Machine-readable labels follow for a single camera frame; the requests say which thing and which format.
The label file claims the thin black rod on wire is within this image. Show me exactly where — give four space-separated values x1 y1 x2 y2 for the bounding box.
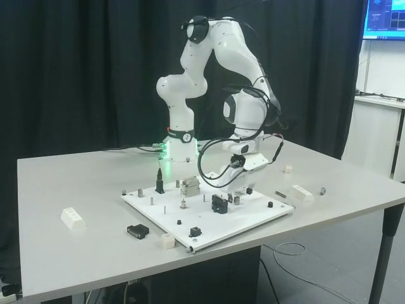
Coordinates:
264 133 285 164

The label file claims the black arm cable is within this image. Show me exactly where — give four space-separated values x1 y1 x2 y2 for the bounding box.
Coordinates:
221 20 283 129

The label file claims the black cabinet under table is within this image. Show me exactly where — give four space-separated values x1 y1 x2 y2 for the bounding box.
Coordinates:
151 245 262 304

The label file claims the long white peg holder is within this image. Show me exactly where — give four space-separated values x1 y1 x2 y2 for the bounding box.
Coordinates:
59 207 86 232
290 184 314 203

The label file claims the white cabinet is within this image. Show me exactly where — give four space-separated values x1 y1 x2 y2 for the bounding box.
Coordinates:
352 93 405 184

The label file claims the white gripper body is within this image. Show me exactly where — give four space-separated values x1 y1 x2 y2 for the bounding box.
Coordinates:
218 164 249 194

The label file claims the dark grey table leg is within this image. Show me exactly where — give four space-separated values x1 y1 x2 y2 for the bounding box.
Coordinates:
381 202 402 250

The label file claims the white task board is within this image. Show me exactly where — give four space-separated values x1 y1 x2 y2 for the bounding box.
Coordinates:
121 177 296 254

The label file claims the blue screen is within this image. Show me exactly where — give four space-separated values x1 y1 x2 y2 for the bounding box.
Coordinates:
362 0 405 41

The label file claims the black plug with metal face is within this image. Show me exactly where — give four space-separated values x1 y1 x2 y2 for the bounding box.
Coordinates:
127 224 150 239

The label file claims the black USB plug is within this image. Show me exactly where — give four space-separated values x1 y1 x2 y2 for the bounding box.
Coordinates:
154 168 166 194

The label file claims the black curtain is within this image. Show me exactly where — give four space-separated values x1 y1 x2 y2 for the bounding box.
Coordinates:
0 0 368 295

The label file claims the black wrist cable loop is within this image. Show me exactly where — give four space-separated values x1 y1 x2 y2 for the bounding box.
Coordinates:
197 137 244 188

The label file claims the black D-SUB plug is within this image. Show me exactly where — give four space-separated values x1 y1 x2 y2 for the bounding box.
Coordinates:
211 194 229 214

